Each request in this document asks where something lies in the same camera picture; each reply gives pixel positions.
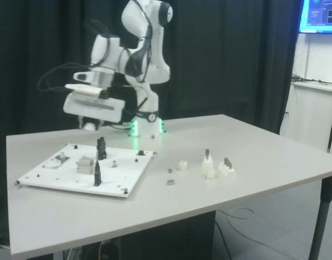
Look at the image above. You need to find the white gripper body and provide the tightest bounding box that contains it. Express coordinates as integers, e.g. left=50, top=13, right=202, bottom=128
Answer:
left=62, top=92, right=126, bottom=124

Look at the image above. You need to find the white large gear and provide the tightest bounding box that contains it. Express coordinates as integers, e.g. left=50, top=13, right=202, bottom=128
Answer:
left=44, top=159, right=62, bottom=170

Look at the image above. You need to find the black D-SUB plug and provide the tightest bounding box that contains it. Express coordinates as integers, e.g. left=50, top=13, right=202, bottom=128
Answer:
left=96, top=136, right=108, bottom=161

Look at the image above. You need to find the black upright plug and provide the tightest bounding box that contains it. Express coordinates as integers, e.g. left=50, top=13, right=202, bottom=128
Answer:
left=93, top=160, right=103, bottom=187

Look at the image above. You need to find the white task board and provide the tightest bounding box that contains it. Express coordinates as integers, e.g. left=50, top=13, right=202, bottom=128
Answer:
left=14, top=142, right=157, bottom=200

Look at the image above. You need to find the white single peg holder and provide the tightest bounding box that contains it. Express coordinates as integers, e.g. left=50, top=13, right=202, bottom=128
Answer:
left=200, top=155, right=214, bottom=168

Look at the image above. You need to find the white multi peg holder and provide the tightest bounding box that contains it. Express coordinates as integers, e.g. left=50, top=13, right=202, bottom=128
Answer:
left=218, top=161, right=237, bottom=179

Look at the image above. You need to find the black curtain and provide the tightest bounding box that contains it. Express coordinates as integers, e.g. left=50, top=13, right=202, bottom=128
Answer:
left=0, top=0, right=305, bottom=246

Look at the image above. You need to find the white cabinet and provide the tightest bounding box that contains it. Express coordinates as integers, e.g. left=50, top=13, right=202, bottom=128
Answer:
left=279, top=80, right=332, bottom=157

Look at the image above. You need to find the black table leg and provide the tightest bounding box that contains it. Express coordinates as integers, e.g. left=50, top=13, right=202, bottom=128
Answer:
left=308, top=173, right=332, bottom=260

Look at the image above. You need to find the blue monitor screen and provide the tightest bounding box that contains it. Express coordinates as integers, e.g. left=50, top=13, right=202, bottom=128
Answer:
left=298, top=0, right=332, bottom=35

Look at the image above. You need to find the flat white mount plate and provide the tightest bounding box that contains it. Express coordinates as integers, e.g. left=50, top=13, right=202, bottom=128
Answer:
left=64, top=83, right=106, bottom=96

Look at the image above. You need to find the black base cable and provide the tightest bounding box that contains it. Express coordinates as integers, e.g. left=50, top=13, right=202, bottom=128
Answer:
left=108, top=121, right=134, bottom=131

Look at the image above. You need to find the silver flange ring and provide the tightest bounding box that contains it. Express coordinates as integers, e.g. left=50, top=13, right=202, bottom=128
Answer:
left=93, top=70, right=114, bottom=88

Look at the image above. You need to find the grey floor cable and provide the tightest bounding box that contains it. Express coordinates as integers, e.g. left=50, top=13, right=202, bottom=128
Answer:
left=218, top=207, right=313, bottom=257

